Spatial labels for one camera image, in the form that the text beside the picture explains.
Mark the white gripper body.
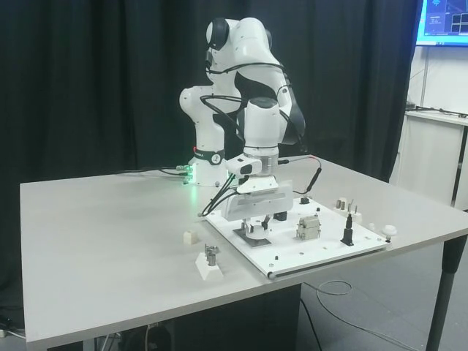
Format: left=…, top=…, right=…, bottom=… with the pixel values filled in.
left=222, top=181, right=295, bottom=223

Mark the white large gear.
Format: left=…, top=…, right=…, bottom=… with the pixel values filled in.
left=244, top=224, right=271, bottom=241

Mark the flat white mounting plate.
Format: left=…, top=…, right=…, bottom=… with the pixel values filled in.
left=236, top=176, right=279, bottom=195

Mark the grey metal connector block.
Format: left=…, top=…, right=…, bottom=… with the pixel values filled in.
left=295, top=214, right=322, bottom=243

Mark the white task board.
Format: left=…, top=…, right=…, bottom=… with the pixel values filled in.
left=197, top=184, right=393, bottom=282

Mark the white round peg holder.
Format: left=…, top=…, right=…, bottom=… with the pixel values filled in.
left=195, top=252, right=224, bottom=282

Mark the white square peg holder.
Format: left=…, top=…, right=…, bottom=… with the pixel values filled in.
left=333, top=204, right=363, bottom=223

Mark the black USB plug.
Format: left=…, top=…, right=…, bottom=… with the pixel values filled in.
left=339, top=213, right=357, bottom=246

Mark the black cabinet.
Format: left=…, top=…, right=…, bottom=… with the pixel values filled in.
left=93, top=283, right=304, bottom=351

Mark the white cabinet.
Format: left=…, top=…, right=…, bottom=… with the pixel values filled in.
left=396, top=108, right=468, bottom=212

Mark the dark table leg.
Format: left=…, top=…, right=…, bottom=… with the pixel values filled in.
left=426, top=233, right=461, bottom=351

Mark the black curtain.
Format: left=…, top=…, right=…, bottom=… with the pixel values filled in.
left=0, top=0, right=427, bottom=330

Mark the blue screen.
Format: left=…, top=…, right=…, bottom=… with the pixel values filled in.
left=415, top=0, right=468, bottom=48

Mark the black camera cable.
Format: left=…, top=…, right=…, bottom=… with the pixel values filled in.
left=199, top=175, right=238, bottom=217

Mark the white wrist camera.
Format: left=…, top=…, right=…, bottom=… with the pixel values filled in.
left=224, top=155, right=263, bottom=177

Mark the black rod wire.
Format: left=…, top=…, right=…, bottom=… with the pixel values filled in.
left=293, top=156, right=323, bottom=195

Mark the grey floor cable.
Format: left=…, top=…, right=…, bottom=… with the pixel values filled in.
left=302, top=279, right=468, bottom=351

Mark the black base cable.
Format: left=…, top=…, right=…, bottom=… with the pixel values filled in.
left=124, top=166, right=195, bottom=183

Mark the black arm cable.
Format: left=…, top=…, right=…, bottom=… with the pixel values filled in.
left=199, top=61, right=290, bottom=154

